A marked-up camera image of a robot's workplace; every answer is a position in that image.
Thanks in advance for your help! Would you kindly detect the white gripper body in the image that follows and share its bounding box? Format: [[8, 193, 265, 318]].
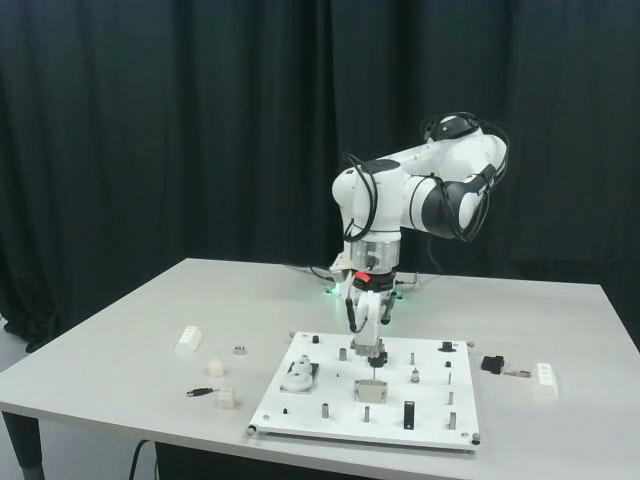
[[352, 292, 385, 349]]

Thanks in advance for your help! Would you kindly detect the black waterproof plug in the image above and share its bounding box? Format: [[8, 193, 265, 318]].
[[366, 351, 391, 382]]

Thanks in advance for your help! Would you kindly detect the white task board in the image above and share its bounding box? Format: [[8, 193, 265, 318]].
[[246, 330, 483, 442]]

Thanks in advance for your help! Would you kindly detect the white medium gear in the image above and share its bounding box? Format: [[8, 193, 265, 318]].
[[283, 370, 314, 394]]

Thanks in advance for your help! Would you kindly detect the long white holder with holes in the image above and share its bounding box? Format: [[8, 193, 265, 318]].
[[174, 325, 203, 356], [533, 361, 559, 400]]

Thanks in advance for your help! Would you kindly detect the black curtain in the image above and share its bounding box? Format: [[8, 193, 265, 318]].
[[0, 0, 640, 346]]

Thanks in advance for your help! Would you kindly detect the black table leg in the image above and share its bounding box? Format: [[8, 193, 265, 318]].
[[0, 410, 42, 480]]

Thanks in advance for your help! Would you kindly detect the black cable on table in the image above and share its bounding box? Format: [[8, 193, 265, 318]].
[[285, 261, 347, 282]]

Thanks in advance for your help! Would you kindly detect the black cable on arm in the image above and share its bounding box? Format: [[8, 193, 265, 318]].
[[341, 152, 386, 243]]

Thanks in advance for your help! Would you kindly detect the black cable under table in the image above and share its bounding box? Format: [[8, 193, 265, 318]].
[[129, 438, 152, 480]]

